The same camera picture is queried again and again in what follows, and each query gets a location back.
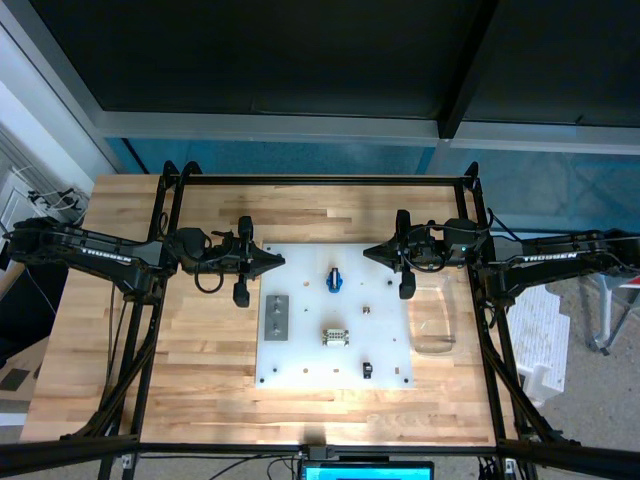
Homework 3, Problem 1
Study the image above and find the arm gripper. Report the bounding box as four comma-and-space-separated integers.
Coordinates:
205, 216, 286, 308
362, 210, 446, 301

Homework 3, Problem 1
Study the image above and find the grey metal plate with pegs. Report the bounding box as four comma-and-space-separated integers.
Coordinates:
258, 293, 292, 342

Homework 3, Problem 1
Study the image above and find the clear plastic tub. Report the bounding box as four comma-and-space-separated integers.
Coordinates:
407, 284, 469, 361

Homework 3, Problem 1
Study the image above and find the white task board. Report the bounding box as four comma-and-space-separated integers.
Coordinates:
254, 242, 417, 390

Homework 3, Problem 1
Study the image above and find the white foam packing block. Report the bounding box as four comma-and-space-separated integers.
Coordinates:
502, 284, 572, 409

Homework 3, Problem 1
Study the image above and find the blue-lit screen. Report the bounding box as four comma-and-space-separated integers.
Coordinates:
298, 459, 436, 480

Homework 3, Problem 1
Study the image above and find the grey metal chair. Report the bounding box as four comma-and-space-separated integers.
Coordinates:
579, 272, 640, 357

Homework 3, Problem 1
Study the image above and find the black floor case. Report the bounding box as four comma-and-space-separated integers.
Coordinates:
0, 259, 69, 361

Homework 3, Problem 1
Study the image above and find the brown cardboard box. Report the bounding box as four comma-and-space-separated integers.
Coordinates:
0, 334, 51, 401

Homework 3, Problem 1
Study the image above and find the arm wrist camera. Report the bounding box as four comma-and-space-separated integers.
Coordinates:
412, 233, 439, 262

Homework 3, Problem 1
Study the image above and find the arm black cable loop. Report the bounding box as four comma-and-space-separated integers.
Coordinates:
402, 224, 451, 274
194, 262, 225, 295

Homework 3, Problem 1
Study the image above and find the black table frame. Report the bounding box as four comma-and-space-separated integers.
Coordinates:
0, 159, 640, 480

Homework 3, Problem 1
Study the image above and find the grey aluminium partition frame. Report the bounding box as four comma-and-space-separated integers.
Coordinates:
0, 0, 640, 174

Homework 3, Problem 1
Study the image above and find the black vertical wall post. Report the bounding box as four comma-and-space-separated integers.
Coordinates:
438, 0, 501, 141

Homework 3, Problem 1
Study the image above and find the black screen cable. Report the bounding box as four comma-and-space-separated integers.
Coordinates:
266, 455, 301, 480

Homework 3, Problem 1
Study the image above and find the white wall cable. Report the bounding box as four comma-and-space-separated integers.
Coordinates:
27, 192, 71, 209

